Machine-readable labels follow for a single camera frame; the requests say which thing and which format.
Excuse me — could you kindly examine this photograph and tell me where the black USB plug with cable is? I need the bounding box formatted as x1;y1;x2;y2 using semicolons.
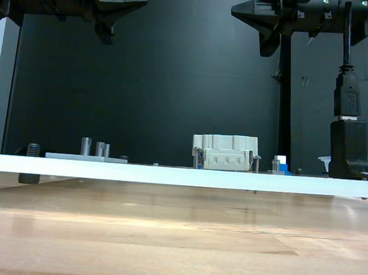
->
332;0;368;122

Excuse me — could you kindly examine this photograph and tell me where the beige multi-pin connector housing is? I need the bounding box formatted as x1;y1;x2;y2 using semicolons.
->
190;131;264;174

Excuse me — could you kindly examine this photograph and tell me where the small blue white connector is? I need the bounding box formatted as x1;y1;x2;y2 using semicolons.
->
273;154;289;175

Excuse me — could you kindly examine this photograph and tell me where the grey metal plate with pegs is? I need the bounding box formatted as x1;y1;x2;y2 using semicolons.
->
44;134;130;165

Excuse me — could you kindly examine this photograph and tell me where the white task board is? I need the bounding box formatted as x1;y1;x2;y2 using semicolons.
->
0;150;368;202

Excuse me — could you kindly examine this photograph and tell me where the black vertical wall post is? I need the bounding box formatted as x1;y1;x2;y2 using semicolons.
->
267;32;301;176

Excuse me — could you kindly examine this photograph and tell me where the black USB socket mount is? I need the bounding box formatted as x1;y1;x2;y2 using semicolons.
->
325;118;368;181

